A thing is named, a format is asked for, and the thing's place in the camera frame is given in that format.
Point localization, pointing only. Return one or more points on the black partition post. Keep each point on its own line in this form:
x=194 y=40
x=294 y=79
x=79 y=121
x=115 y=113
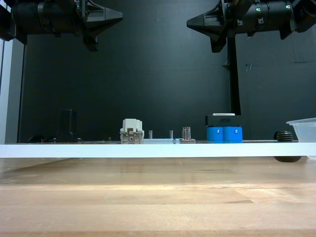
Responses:
x=234 y=86

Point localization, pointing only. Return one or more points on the clear plastic tub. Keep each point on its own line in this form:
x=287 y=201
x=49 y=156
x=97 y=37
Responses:
x=304 y=130

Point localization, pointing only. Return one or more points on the small silver round connector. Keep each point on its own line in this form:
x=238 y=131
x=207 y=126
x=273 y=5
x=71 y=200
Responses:
x=188 y=134

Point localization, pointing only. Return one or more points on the blue clamp with black block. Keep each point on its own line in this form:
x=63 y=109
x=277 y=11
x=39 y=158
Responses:
x=223 y=134

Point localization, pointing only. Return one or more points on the grey rectangular connector housing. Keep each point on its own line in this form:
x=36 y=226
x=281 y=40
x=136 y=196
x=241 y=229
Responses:
x=132 y=130

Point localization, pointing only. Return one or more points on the black rubber board foot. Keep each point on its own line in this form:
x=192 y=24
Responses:
x=287 y=159

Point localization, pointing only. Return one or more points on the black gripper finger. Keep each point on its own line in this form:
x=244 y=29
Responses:
x=103 y=13
x=98 y=27
x=214 y=16
x=209 y=30

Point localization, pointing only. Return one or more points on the white taskboard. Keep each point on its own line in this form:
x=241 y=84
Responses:
x=158 y=150

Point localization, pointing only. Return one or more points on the black knurled knob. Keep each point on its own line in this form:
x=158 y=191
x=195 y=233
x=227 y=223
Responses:
x=284 y=136

